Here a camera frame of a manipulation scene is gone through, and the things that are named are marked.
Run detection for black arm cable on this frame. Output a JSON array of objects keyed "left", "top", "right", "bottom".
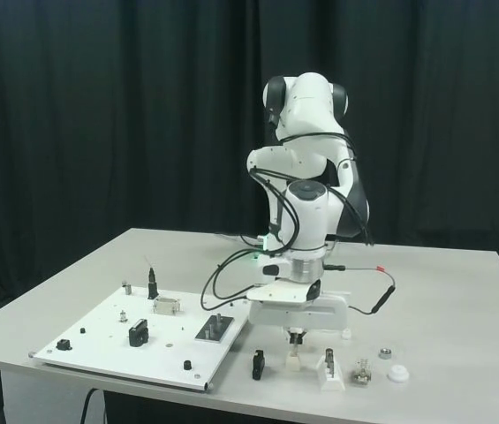
[
  {"left": 248, "top": 130, "right": 374, "bottom": 246},
  {"left": 202, "top": 166, "right": 301, "bottom": 311},
  {"left": 211, "top": 166, "right": 299, "bottom": 306}
]

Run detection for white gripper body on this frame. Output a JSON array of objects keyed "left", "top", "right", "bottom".
[{"left": 248, "top": 296, "right": 348, "bottom": 331}]

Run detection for flat white mount plate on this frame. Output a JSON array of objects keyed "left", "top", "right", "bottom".
[{"left": 247, "top": 282, "right": 319, "bottom": 307}]

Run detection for black curtain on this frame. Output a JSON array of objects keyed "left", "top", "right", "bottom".
[{"left": 0, "top": 0, "right": 499, "bottom": 306}]

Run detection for black D-SUB plug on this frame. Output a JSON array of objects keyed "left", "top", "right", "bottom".
[{"left": 251, "top": 348, "right": 268, "bottom": 382}]

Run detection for white task board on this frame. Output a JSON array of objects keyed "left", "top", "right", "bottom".
[{"left": 29, "top": 284, "right": 253, "bottom": 393}]

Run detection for black cable under table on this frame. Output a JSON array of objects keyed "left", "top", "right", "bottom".
[{"left": 79, "top": 387, "right": 111, "bottom": 424}]

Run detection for thin black rod on wire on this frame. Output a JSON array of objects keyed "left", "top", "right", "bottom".
[{"left": 322, "top": 262, "right": 399, "bottom": 316}]

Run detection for white medium gear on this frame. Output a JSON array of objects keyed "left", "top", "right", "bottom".
[{"left": 386, "top": 364, "right": 411, "bottom": 384}]

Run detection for small metal connector part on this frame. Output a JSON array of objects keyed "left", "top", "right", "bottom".
[{"left": 352, "top": 358, "right": 372, "bottom": 386}]

